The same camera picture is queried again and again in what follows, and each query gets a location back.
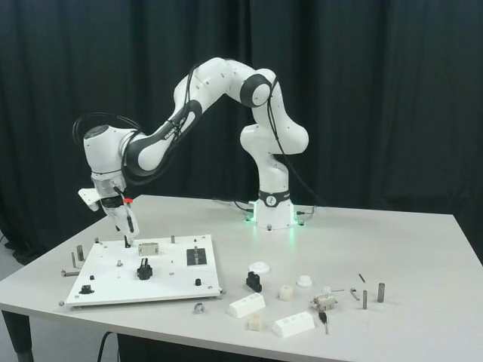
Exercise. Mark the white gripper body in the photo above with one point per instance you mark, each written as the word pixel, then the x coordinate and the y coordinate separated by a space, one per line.
pixel 120 222

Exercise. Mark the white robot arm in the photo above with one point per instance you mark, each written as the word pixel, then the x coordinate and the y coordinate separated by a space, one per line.
pixel 211 79

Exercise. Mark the thick metal round peg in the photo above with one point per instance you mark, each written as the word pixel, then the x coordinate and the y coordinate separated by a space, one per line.
pixel 80 253

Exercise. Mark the white long peg holder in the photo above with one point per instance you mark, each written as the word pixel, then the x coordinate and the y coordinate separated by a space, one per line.
pixel 294 324
pixel 247 304

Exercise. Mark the metal square peg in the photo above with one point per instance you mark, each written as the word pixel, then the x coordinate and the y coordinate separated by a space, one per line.
pixel 381 292

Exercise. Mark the thin black rod red tag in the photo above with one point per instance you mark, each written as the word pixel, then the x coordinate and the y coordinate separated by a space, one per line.
pixel 130 220

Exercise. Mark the white flat mounting plate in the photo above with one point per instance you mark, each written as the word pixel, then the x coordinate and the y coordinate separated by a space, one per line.
pixel 88 198

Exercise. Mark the white task board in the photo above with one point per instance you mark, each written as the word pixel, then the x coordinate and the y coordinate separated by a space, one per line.
pixel 113 279

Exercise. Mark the metal bolt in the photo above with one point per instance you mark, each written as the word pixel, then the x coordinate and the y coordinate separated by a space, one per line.
pixel 69 272

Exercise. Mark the black D-SUB plug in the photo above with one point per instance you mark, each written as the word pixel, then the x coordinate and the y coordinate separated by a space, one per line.
pixel 253 282

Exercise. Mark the white large gear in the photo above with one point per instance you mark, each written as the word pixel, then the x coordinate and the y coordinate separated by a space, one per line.
pixel 259 267

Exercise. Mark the dark grey table leg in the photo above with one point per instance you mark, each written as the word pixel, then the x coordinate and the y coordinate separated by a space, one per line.
pixel 17 335

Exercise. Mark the white cube holder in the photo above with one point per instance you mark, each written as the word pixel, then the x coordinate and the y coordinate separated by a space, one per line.
pixel 255 323
pixel 285 292

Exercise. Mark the white medium gear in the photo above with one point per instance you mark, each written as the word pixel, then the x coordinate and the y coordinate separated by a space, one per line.
pixel 303 281

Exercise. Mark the beige metal connector plug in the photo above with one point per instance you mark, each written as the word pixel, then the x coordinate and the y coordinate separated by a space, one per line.
pixel 320 301

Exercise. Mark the white small gear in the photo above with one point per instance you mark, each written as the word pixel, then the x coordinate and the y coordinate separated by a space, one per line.
pixel 326 289

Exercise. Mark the black USB plug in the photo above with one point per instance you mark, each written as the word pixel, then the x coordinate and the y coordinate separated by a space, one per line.
pixel 322 316

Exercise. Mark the small metal clip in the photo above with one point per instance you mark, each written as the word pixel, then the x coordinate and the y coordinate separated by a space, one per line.
pixel 352 293

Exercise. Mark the black curtain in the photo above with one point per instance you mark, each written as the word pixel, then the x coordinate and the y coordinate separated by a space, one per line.
pixel 339 75

